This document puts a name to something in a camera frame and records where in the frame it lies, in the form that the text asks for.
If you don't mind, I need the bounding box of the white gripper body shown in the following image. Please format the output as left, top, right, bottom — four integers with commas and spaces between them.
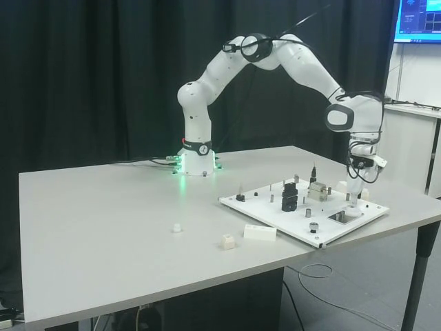
345, 167, 369, 197

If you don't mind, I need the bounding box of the white cabinet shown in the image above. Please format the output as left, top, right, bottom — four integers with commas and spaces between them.
381, 101, 441, 200

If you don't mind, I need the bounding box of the black D-SUB plug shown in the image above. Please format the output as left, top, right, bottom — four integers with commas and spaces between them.
281, 182, 298, 212

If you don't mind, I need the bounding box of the white task board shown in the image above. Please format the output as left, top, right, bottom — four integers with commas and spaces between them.
218, 178, 391, 249

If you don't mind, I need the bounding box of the long white holder block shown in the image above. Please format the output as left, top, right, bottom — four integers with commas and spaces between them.
243, 223, 278, 241

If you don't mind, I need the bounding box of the dark table leg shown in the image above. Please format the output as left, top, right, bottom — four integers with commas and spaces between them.
400, 220, 435, 331

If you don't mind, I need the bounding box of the blue screen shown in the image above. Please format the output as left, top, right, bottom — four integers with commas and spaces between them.
393, 0, 441, 45

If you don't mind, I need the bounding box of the black curtain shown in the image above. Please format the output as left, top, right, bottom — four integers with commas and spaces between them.
0, 0, 402, 273

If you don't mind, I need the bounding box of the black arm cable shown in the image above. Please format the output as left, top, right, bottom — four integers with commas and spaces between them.
240, 12, 386, 180

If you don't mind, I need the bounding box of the grey floor cable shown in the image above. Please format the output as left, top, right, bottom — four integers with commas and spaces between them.
282, 263, 346, 331

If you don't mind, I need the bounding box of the black base cable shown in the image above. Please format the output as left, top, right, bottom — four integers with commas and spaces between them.
115, 155, 182, 167

